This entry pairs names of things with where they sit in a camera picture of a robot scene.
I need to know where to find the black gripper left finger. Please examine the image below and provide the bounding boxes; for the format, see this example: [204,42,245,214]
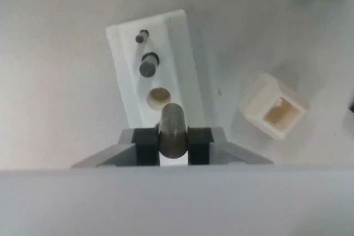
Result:
[70,127,162,169]

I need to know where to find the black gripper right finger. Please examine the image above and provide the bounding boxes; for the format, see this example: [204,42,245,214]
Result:
[187,127,275,166]

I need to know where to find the large metal round peg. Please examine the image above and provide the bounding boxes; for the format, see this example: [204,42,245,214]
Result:
[157,103,190,160]

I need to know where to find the white round peg holder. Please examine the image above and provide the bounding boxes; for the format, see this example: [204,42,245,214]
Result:
[105,9,236,135]

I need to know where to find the medium metal round peg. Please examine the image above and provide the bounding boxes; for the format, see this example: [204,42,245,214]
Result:
[139,52,160,78]

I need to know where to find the white square peg holder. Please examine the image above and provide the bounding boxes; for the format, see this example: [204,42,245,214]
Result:
[238,73,311,140]

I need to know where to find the small metal round peg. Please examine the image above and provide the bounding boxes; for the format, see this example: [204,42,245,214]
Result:
[134,29,150,44]

